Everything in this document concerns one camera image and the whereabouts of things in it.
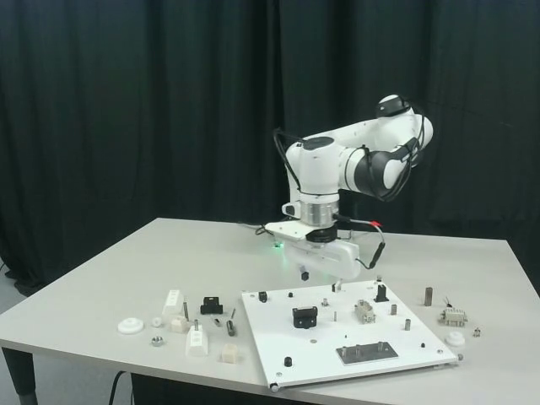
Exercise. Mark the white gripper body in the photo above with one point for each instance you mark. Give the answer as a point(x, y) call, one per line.
point(329, 257)

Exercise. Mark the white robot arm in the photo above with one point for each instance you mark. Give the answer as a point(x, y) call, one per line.
point(320, 164)

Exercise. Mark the short metal peg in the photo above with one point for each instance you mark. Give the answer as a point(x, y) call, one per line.
point(393, 309)
point(408, 325)

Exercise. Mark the tall metal square peg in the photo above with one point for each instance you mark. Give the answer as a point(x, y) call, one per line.
point(429, 295)

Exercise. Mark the beige square holder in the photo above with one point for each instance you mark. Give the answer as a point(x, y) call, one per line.
point(228, 353)

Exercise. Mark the long white peg holder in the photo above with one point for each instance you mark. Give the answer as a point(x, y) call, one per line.
point(197, 343)

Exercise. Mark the white square holder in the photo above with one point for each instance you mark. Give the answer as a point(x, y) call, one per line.
point(179, 325)

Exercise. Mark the flat white mounting plate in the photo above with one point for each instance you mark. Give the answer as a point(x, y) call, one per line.
point(287, 230)

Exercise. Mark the white task board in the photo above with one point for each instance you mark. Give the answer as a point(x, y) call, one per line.
point(346, 337)

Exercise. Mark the black D-SUB plug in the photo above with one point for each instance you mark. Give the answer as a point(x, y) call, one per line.
point(211, 306)

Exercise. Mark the grey Ethernet plug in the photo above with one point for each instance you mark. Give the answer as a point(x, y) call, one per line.
point(216, 322)

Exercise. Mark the grey waterproof plug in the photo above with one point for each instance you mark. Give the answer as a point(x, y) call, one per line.
point(449, 315)

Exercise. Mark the white medium gear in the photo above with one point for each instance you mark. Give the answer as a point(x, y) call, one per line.
point(455, 338)

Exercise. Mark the tall white holder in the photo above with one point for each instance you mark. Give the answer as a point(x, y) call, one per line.
point(173, 301)

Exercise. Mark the small metal BNC plug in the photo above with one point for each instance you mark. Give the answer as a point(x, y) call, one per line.
point(477, 331)

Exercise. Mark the white small gear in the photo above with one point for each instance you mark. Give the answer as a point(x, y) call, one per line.
point(156, 322)

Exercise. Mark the metal nut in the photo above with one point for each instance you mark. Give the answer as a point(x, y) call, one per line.
point(158, 341)

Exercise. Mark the white large gear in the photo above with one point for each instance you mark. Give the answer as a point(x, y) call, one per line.
point(131, 327)

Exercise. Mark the black curtains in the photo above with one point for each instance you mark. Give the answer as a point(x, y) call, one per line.
point(169, 105)

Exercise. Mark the dark table leg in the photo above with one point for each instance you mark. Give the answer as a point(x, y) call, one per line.
point(19, 375)

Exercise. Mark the small white camera box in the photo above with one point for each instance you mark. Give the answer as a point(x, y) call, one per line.
point(289, 210)

